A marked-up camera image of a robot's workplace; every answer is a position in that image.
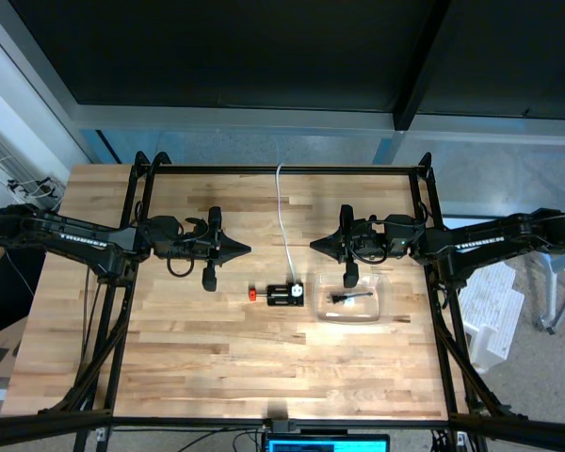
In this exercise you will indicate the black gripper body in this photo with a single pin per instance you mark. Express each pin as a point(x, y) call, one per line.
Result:
point(348, 245)
point(214, 249)

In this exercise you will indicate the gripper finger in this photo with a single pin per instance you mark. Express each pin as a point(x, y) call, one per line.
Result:
point(230, 242)
point(332, 239)
point(230, 254)
point(332, 252)

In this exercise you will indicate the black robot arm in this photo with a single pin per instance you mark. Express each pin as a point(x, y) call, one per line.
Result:
point(485, 242)
point(85, 240)

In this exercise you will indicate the clear plastic tub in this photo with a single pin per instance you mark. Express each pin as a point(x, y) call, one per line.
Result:
point(325, 311)

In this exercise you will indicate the black clamp with red knob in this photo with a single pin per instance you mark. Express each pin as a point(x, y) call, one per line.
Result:
point(278, 296)

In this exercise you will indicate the white step stool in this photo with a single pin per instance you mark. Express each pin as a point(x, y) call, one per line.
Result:
point(492, 301)

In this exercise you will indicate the black diagonal beam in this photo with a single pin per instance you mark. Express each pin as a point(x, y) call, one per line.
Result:
point(419, 70)

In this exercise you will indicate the blue-edged laptop screen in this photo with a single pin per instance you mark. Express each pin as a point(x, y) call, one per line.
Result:
point(325, 445)

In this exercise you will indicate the grey metal chair leg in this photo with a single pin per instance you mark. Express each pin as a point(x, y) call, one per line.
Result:
point(552, 292)

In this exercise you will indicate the black bulky case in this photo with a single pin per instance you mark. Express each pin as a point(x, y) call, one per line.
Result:
point(4, 292)

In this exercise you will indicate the brown cardboard box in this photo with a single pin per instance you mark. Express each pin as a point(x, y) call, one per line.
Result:
point(4, 336)

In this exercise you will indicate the black metal table frame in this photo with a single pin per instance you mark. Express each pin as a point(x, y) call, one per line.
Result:
point(358, 170)

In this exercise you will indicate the silver aluminium rail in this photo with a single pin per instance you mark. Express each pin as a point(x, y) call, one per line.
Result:
point(28, 61)
point(216, 117)

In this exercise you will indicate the black table-level camera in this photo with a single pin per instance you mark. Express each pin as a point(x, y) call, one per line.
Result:
point(279, 424)

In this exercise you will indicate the small white frame bracket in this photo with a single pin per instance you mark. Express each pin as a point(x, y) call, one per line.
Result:
point(100, 435)
point(462, 439)

